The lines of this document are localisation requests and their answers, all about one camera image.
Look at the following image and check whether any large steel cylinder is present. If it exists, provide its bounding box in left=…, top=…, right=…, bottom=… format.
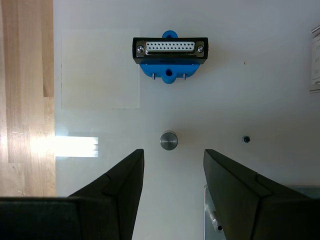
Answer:
left=159, top=129, right=179, bottom=152

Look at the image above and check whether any blue connector holder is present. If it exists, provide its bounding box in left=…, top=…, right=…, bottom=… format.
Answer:
left=138, top=29, right=200, bottom=85

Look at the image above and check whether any thin metal peg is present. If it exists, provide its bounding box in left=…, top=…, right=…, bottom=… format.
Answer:
left=209, top=210, right=224, bottom=232

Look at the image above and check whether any white task board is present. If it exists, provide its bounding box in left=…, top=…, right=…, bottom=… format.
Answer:
left=52, top=0, right=320, bottom=240

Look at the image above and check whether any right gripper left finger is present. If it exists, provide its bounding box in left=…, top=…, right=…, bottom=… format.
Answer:
left=0, top=149, right=145, bottom=240

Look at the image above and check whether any black D-sub connector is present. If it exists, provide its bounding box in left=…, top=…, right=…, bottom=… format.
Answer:
left=131, top=36, right=209, bottom=66

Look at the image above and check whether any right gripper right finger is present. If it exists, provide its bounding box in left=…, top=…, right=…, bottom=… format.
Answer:
left=203, top=149, right=320, bottom=240

